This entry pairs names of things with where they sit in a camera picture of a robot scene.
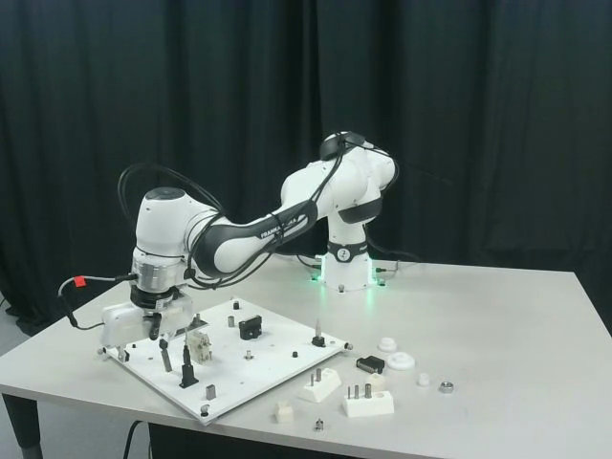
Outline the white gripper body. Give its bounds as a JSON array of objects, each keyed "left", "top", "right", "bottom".
[{"left": 98, "top": 297, "right": 194, "bottom": 347}]

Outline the white peg holder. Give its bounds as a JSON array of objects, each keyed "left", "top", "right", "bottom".
[
  {"left": 340, "top": 384, "right": 396, "bottom": 422},
  {"left": 297, "top": 367, "right": 342, "bottom": 404}
]

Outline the white task board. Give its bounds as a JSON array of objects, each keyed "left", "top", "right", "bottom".
[{"left": 98, "top": 298, "right": 355, "bottom": 424}]

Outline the black table leg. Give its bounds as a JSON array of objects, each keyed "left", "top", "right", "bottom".
[{"left": 1, "top": 393, "right": 40, "bottom": 459}]

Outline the black D-SUB plug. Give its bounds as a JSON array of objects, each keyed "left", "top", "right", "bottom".
[{"left": 355, "top": 355, "right": 386, "bottom": 377}]

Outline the white large gear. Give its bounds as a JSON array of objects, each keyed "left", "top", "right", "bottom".
[{"left": 385, "top": 352, "right": 415, "bottom": 372}]

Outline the black curtain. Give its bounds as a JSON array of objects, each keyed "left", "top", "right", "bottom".
[{"left": 0, "top": 0, "right": 612, "bottom": 331}]

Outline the black cable under table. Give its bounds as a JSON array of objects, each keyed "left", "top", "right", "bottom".
[{"left": 124, "top": 409, "right": 145, "bottom": 459}]

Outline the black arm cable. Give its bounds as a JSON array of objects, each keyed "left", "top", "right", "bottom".
[
  {"left": 118, "top": 163, "right": 233, "bottom": 226},
  {"left": 181, "top": 129, "right": 382, "bottom": 291}
]

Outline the black base cable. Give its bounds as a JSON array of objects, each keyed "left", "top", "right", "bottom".
[
  {"left": 367, "top": 236, "right": 425, "bottom": 265},
  {"left": 293, "top": 250, "right": 322, "bottom": 270}
]

